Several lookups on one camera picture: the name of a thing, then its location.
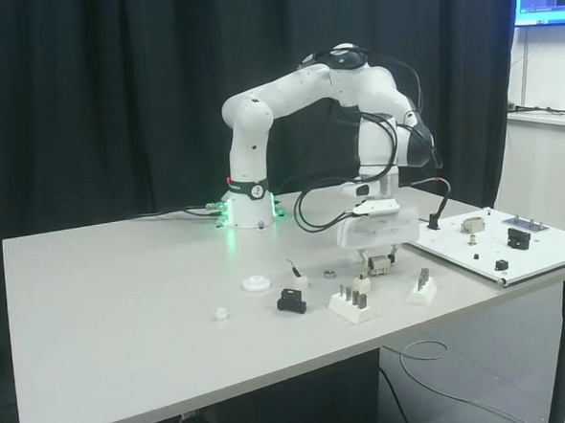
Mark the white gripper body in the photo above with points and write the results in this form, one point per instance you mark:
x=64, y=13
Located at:
x=379, y=229

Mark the grey waterproof plug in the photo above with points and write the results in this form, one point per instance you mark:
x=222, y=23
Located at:
x=379, y=266

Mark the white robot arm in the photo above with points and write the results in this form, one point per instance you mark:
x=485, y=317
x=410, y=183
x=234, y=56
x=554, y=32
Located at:
x=252, y=141

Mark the white Ethernet plug holder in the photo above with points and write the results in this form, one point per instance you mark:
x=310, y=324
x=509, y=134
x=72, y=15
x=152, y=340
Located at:
x=362, y=284

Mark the metal bolt nut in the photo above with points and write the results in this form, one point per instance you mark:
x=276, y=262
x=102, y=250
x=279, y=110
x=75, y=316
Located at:
x=329, y=273

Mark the metal square peg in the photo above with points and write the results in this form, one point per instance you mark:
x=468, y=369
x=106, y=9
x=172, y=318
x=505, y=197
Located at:
x=361, y=301
x=341, y=294
x=350, y=297
x=424, y=278

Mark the narrow white peg holder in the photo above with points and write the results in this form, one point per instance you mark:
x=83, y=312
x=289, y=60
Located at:
x=422, y=295

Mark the wide white peg holder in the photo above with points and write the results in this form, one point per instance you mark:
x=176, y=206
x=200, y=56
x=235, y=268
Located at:
x=351, y=313

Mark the small white plug holder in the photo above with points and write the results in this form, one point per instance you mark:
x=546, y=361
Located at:
x=301, y=283

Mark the black D-SUB plug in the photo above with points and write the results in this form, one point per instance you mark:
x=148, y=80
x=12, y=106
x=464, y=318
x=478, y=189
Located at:
x=292, y=301

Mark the white task board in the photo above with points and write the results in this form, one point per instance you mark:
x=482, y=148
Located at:
x=500, y=246

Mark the white large gear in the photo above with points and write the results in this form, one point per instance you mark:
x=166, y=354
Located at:
x=255, y=283

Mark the white small gear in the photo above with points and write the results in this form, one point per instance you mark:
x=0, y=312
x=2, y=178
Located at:
x=218, y=314

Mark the white cabinet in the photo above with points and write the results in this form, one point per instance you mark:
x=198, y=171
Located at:
x=543, y=167

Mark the black curtains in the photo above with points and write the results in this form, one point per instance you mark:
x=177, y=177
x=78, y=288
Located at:
x=112, y=97

